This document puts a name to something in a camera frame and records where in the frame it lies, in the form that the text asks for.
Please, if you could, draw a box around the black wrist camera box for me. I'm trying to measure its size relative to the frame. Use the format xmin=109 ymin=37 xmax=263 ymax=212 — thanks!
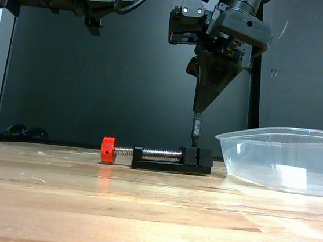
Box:
xmin=166 ymin=0 xmax=213 ymax=48

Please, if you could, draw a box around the black frame post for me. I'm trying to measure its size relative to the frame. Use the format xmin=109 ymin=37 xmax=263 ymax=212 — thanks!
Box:
xmin=235 ymin=45 xmax=269 ymax=132
xmin=0 ymin=3 xmax=18 ymax=135

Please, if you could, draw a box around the black frame base rail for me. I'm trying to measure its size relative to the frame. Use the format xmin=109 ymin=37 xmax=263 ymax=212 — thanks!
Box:
xmin=0 ymin=130 xmax=226 ymax=170

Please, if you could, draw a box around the clear plastic container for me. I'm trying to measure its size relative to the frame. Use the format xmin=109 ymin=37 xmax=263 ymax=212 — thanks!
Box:
xmin=209 ymin=117 xmax=323 ymax=198

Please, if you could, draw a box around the black USB-C socket adapter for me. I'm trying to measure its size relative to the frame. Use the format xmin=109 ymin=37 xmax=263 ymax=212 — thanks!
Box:
xmin=189 ymin=117 xmax=203 ymax=149

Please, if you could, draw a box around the black rounded foot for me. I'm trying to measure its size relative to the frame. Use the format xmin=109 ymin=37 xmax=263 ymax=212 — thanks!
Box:
xmin=23 ymin=125 xmax=50 ymax=139
xmin=5 ymin=122 xmax=28 ymax=136

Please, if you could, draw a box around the black vise with orange knob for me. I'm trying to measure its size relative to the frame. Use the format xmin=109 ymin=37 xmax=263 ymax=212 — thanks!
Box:
xmin=99 ymin=135 xmax=215 ymax=179

